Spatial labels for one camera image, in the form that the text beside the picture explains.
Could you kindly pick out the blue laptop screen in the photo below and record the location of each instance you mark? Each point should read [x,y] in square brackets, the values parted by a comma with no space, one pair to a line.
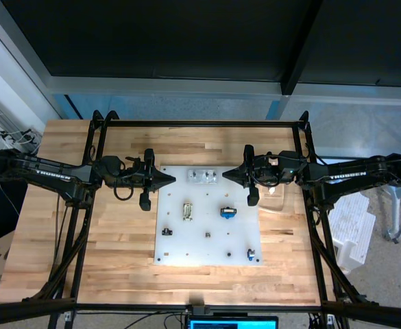
[231,323]

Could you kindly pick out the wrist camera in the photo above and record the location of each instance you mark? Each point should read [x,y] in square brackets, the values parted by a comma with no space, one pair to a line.
[134,160]
[271,161]

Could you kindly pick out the white task board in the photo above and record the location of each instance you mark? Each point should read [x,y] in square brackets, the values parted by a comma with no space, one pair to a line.
[200,212]

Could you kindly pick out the black metal frame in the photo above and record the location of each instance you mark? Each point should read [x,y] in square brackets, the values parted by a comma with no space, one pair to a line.
[200,123]

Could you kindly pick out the white ribbed plastic part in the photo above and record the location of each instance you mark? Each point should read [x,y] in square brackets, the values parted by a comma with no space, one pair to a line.
[352,222]

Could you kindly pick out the small black camera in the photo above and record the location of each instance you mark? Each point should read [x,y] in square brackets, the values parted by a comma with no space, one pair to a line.
[197,308]

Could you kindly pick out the blue black D-sub connector mount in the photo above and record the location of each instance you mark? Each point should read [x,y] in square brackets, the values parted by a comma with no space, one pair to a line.
[228,213]

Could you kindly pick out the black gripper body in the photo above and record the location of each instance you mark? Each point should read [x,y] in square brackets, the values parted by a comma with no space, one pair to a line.
[251,171]
[148,171]

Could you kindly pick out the blue RJ45 socket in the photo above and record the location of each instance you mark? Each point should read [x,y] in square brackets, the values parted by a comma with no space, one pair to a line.
[250,254]

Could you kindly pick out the beige rectangular connector housing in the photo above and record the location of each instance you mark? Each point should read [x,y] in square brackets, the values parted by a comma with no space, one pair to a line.
[187,211]

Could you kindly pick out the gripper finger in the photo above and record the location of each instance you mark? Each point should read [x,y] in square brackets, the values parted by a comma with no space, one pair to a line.
[238,180]
[159,183]
[238,171]
[160,174]

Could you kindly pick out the small black clamp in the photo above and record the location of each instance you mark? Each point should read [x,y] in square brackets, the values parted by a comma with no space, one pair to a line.
[167,232]

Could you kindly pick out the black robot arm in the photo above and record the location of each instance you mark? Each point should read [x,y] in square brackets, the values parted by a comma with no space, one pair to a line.
[347,176]
[49,173]

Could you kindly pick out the clear plastic tub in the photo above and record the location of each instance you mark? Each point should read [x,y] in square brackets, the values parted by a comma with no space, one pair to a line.
[272,205]

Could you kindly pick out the grey metal chair base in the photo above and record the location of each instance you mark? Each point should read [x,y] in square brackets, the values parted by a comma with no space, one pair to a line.
[395,209]

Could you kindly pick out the aluminium block with sockets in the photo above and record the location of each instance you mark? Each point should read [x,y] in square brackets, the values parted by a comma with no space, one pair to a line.
[202,178]

